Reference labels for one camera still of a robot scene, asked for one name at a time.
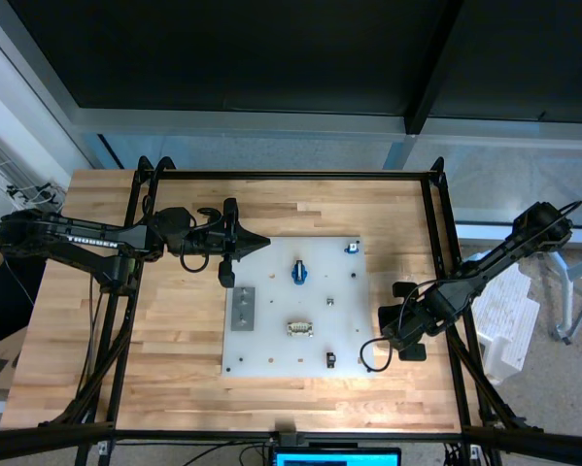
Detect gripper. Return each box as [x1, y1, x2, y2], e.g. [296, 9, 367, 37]
[390, 281, 428, 361]
[188, 197, 271, 289]

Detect blue clamp connector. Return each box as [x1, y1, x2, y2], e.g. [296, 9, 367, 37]
[289, 259, 310, 287]

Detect beige connector hub socket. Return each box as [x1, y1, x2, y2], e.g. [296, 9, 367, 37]
[286, 319, 316, 339]

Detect grey metal plate with pegs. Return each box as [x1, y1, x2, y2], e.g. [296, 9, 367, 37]
[229, 285, 257, 332]

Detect white foam block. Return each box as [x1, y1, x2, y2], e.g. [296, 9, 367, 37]
[472, 271, 539, 387]

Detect white board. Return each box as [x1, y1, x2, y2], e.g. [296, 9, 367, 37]
[221, 236, 378, 379]

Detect blue laptop screen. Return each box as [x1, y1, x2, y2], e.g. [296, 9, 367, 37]
[269, 446, 402, 466]

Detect grey metal stand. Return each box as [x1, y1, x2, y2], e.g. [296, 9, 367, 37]
[547, 251, 582, 347]

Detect cardboard box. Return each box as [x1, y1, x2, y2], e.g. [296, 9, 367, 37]
[0, 323, 29, 389]

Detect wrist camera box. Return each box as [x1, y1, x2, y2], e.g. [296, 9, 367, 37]
[377, 304, 394, 336]

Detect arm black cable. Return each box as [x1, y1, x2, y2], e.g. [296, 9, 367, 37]
[179, 207, 220, 274]
[359, 281, 437, 374]

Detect black frame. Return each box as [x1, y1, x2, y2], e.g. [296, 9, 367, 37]
[0, 154, 582, 466]

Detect black table camera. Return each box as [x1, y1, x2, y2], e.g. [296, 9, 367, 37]
[274, 420, 302, 447]

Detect tangled black white cables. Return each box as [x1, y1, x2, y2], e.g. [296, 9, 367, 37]
[6, 181, 62, 205]

